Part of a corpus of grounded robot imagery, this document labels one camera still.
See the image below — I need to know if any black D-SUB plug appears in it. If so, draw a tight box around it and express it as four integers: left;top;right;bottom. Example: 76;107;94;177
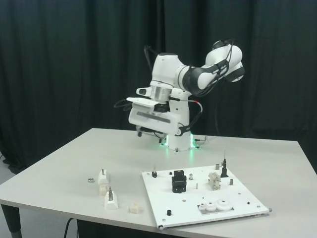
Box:
170;170;187;194

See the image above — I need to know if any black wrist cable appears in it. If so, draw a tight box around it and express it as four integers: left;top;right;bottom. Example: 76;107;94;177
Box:
113;44;160;110

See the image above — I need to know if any black floor cable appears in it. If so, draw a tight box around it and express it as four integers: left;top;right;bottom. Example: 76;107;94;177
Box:
64;217;75;238

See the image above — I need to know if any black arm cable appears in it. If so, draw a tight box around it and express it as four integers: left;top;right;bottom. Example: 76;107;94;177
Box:
187;37;237;136

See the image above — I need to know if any flat white mounting plate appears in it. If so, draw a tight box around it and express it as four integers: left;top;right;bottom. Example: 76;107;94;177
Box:
126;97;159;108

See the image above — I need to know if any black curtain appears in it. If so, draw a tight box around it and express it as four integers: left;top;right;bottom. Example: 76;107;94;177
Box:
0;0;317;172

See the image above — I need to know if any black table leg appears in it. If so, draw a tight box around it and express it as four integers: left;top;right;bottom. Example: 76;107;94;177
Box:
0;203;20;238

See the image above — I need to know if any black Ethernet plug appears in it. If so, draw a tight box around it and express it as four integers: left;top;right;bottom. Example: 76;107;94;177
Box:
220;149;230;178

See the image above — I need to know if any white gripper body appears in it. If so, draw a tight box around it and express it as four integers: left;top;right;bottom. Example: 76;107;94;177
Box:
128;105;182;136

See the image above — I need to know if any silver wrist ring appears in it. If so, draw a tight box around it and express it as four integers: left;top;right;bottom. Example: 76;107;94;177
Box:
150;84;172;104

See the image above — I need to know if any white peg holder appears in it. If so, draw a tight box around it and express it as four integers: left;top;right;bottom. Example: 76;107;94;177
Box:
104;190;119;210
98;168;110;185

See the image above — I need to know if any white large gear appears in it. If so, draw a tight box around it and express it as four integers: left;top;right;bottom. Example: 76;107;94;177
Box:
215;199;232;212

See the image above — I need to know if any small white camera box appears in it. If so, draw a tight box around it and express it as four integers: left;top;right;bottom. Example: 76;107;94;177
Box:
135;86;152;97

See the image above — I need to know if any white task board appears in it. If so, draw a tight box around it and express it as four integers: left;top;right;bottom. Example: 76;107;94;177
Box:
141;162;273;230

